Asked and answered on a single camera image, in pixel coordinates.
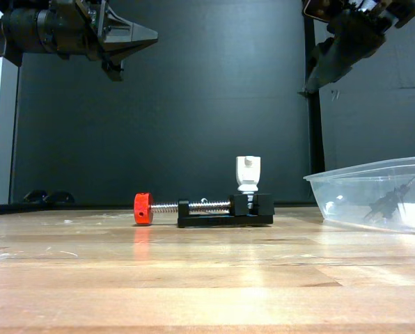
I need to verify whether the white power receptacle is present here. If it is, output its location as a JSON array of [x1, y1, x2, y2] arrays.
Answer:
[[234, 154, 263, 209]]

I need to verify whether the black rounded foot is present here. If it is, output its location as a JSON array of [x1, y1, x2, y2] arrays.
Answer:
[[43, 190, 77, 205], [23, 189, 49, 204]]

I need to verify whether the black frame rail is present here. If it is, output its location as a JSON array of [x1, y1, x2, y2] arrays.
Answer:
[[0, 201, 136, 217]]

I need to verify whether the black plug with braided cable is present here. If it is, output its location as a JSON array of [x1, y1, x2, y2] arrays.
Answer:
[[363, 173, 415, 223]]

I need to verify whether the black frame post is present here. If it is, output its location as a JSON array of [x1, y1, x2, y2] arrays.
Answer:
[[297, 13, 326, 175]]

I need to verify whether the clear plastic tub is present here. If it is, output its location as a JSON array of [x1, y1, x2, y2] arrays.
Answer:
[[302, 155, 415, 236]]

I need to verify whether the black clamp with red knob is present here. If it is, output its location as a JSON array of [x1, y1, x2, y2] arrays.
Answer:
[[133, 191, 276, 229]]

